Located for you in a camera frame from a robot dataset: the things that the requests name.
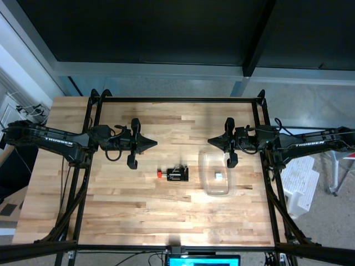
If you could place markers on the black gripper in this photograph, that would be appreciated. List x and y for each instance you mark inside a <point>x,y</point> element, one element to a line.
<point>132,162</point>
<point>232,162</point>

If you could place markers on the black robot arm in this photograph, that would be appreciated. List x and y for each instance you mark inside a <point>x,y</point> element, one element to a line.
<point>55,140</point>
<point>305,142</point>

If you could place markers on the white foam block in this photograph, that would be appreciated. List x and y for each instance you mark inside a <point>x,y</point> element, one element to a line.
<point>218,176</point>

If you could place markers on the black vise with red knob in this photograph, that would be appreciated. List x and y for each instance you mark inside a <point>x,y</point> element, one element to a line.
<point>177,177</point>

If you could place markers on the clear plastic tub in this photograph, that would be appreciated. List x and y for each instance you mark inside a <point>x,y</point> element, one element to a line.
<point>210,188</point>

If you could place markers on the white plastic step stool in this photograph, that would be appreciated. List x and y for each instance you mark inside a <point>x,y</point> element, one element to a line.
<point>299,180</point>

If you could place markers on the grey metal stand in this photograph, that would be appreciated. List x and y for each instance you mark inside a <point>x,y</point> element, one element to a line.
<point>334,171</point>

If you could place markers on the laptop screen with blue edge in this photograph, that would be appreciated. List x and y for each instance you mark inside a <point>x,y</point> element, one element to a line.
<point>202,261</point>

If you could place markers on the flat cardboard box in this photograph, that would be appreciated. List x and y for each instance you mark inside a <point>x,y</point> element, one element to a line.
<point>16,194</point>

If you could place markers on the black aluminium frame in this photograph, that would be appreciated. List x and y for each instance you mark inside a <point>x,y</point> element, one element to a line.
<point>177,99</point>

